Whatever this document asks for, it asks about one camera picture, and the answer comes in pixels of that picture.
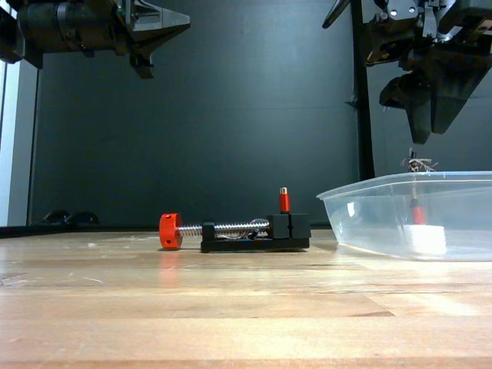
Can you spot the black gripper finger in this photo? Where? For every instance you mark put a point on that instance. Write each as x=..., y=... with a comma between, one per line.
x=453, y=88
x=422, y=121
x=173, y=20
x=157, y=38

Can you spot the black clamp hub, red knob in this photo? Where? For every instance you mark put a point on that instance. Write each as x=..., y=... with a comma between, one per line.
x=284, y=230

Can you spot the clear plastic tub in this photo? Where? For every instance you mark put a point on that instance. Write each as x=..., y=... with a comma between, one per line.
x=369, y=227

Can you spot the white foam block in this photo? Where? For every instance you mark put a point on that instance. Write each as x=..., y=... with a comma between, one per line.
x=426, y=240

